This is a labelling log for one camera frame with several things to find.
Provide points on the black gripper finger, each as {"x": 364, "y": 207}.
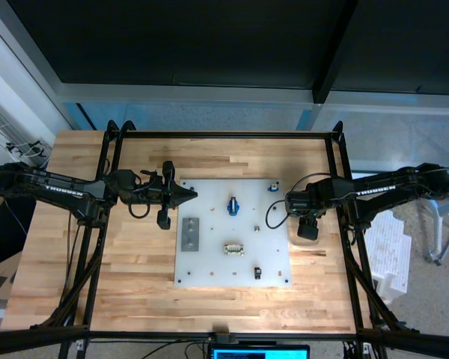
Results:
{"x": 181, "y": 199}
{"x": 181, "y": 190}

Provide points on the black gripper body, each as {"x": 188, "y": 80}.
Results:
{"x": 299, "y": 203}
{"x": 166, "y": 194}

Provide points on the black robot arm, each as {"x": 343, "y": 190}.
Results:
{"x": 60, "y": 188}
{"x": 374, "y": 192}

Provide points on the small blue white clamp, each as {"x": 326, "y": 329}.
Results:
{"x": 273, "y": 187}

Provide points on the clear plastic tub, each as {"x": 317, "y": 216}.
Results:
{"x": 292, "y": 235}

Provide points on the grey metal plate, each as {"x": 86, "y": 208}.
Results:
{"x": 185, "y": 247}

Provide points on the white task board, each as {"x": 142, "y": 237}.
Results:
{"x": 217, "y": 261}

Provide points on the grey multi-pin connector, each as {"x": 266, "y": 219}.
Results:
{"x": 234, "y": 250}

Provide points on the small black socket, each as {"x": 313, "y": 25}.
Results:
{"x": 258, "y": 273}

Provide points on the grey metal stand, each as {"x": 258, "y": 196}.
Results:
{"x": 437, "y": 239}

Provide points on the screen with blue edge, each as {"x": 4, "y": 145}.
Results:
{"x": 258, "y": 353}

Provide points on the small black camera box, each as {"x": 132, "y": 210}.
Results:
{"x": 224, "y": 337}

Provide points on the black aluminium frame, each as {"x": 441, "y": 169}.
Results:
{"x": 30, "y": 336}

